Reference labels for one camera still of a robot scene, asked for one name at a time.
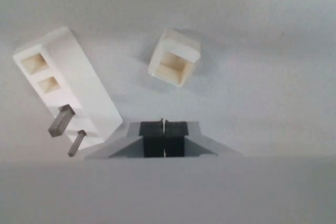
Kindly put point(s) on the small white cube holder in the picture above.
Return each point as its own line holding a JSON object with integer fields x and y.
{"x": 172, "y": 58}

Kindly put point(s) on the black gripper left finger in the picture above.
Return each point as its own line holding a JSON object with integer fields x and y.
{"x": 152, "y": 137}

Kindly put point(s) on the thick metal square peg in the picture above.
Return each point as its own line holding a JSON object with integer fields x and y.
{"x": 61, "y": 121}

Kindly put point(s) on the white square peg holder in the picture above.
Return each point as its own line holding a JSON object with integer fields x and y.
{"x": 78, "y": 77}

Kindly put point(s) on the thin metal square peg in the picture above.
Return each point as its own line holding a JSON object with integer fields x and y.
{"x": 76, "y": 144}

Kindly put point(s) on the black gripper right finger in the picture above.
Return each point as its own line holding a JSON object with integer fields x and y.
{"x": 176, "y": 137}

